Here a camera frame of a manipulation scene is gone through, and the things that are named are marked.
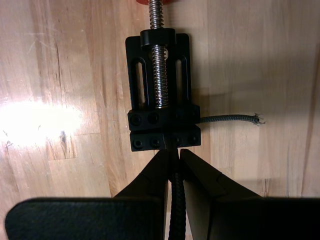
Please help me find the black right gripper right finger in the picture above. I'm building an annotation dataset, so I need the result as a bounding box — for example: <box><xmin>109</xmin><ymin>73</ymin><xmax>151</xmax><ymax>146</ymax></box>
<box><xmin>179</xmin><ymin>148</ymin><xmax>320</xmax><ymax>240</ymax></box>

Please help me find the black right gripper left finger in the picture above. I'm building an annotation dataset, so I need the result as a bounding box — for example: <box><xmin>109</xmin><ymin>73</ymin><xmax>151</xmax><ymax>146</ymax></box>
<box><xmin>4</xmin><ymin>149</ymin><xmax>173</xmax><ymax>240</ymax></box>

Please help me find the black vise with red knob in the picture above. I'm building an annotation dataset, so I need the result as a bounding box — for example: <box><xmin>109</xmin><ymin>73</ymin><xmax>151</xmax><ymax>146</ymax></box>
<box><xmin>124</xmin><ymin>0</ymin><xmax>202</xmax><ymax>153</ymax></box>

